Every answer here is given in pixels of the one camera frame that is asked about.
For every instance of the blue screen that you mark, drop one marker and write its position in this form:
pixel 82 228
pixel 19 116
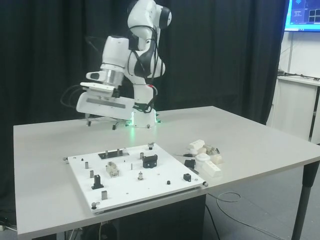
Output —
pixel 303 15

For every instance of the black table leg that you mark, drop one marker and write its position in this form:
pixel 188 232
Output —
pixel 303 200

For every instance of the small metal square peg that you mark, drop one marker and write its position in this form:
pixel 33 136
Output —
pixel 91 174

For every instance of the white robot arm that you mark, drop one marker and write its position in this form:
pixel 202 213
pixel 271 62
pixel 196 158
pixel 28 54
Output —
pixel 150 57

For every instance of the cream plastic block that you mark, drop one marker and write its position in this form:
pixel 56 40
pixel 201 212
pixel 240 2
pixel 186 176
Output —
pixel 202 150

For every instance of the thin metal round peg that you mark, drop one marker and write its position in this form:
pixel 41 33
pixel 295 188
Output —
pixel 131 166

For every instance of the white task board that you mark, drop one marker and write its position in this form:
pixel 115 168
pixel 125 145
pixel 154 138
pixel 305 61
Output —
pixel 150 190

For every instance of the small white peg holder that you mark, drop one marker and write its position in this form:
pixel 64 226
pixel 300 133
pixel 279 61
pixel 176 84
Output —
pixel 196 145

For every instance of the black plug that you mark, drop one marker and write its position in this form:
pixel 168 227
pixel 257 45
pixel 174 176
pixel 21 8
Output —
pixel 190 163

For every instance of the long white peg holder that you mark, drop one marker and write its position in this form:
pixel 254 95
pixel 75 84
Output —
pixel 212 170

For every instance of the white square holder block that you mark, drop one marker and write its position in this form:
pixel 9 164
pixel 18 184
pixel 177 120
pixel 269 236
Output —
pixel 217 159

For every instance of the white large gear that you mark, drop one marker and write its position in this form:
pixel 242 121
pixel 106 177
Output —
pixel 203 158

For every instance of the metal waterproof plug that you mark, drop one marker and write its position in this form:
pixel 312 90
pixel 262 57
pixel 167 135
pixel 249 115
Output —
pixel 211 149

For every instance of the flat white mounting plate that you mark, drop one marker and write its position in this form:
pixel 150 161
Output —
pixel 97 86

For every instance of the wide metal round peg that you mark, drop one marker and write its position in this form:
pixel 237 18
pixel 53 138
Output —
pixel 141 155

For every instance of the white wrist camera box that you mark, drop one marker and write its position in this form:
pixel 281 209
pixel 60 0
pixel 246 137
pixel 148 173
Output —
pixel 94 75

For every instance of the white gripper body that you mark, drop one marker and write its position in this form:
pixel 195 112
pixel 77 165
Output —
pixel 105 108

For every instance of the black curtain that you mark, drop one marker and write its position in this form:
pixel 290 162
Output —
pixel 37 62

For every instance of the white cabinet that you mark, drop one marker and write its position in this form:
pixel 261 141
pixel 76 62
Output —
pixel 292 107

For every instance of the large metal square peg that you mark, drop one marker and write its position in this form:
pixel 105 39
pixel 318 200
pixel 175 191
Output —
pixel 104 195

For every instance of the metal BNC plug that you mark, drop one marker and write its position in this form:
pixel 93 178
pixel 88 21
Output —
pixel 140 176

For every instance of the black box under table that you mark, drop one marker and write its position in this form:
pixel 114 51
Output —
pixel 162 220

